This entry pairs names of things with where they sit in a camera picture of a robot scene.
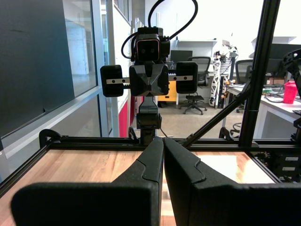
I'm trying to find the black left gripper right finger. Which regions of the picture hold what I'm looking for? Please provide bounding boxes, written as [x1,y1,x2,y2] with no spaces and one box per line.
[164,137,301,226]

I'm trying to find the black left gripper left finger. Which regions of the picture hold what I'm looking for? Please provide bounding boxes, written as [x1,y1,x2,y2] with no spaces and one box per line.
[10,137,165,226]

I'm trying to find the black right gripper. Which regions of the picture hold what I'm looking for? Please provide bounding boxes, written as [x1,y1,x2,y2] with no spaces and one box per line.
[101,60,198,97]

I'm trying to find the yellow cabinet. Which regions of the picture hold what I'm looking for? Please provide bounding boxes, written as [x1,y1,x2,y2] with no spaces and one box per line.
[158,80,177,104]

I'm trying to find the black computer monitor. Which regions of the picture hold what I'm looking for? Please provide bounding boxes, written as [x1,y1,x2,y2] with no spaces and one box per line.
[170,50,193,63]

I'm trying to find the red partition panel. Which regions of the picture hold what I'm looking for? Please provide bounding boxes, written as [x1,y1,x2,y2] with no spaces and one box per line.
[119,101,129,137]

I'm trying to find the black mesh office chair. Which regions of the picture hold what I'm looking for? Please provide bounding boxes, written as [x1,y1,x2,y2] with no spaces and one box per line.
[180,56,212,115]
[235,59,255,113]

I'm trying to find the black boxes with white labels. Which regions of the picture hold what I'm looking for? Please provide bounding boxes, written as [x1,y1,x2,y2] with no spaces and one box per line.
[249,150,301,184]

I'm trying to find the white lattice stand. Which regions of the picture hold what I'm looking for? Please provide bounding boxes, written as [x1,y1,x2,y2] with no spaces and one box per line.
[210,40,237,109]

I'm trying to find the white desk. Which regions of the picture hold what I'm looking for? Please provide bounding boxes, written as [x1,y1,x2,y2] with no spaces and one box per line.
[253,93,301,139]

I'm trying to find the red container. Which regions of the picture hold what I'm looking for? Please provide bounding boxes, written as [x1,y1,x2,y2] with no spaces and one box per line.
[283,81,300,105]

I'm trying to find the black perforated machine part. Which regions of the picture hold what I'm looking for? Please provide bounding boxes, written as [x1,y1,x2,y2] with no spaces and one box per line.
[282,48,301,80]

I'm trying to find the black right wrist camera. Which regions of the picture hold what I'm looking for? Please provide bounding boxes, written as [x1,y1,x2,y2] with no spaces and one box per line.
[135,27,165,62]

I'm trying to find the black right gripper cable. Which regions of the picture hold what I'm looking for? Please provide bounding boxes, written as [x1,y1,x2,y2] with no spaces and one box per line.
[121,0,198,60]

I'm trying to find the black aluminium frame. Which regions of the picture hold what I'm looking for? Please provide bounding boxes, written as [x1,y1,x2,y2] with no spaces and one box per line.
[0,0,301,196]

